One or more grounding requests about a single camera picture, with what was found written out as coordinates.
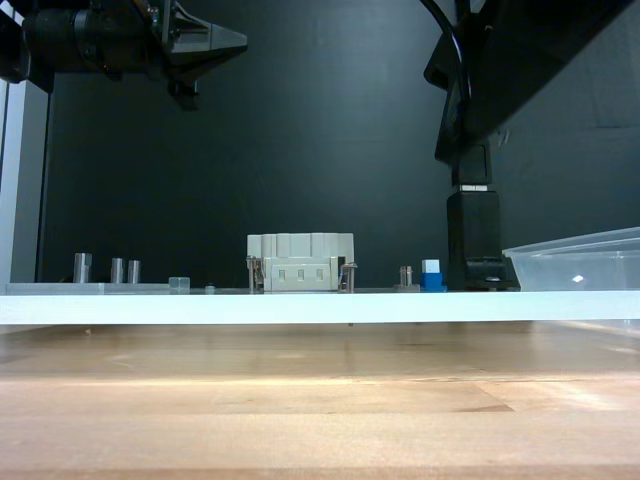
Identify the white board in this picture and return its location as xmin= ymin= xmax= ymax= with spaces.
xmin=0 ymin=289 xmax=640 ymax=326

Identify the clear plastic tub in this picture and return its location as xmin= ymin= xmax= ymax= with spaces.
xmin=501 ymin=227 xmax=640 ymax=331

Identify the grey upright pillar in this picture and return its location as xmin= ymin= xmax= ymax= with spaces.
xmin=0 ymin=79 xmax=51 ymax=296

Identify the small metal threaded socket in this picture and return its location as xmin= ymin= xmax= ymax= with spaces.
xmin=393 ymin=265 xmax=421 ymax=292

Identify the aluminium base plate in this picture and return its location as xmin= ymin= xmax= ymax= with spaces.
xmin=5 ymin=282 xmax=171 ymax=296

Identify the black curved robot cable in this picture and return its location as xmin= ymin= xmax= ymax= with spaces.
xmin=418 ymin=0 xmax=475 ymax=144

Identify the black USB connector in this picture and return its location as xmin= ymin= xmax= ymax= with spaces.
xmin=452 ymin=142 xmax=489 ymax=194

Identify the tall metal hex post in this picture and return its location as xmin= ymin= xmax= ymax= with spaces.
xmin=74 ymin=252 xmax=94 ymax=284

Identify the metal housing clamp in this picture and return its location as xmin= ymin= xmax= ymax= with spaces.
xmin=338 ymin=261 xmax=359 ymax=292
xmin=247 ymin=254 xmax=265 ymax=292

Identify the beige multi-pin connector housing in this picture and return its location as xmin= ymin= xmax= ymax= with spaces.
xmin=246 ymin=232 xmax=357 ymax=292

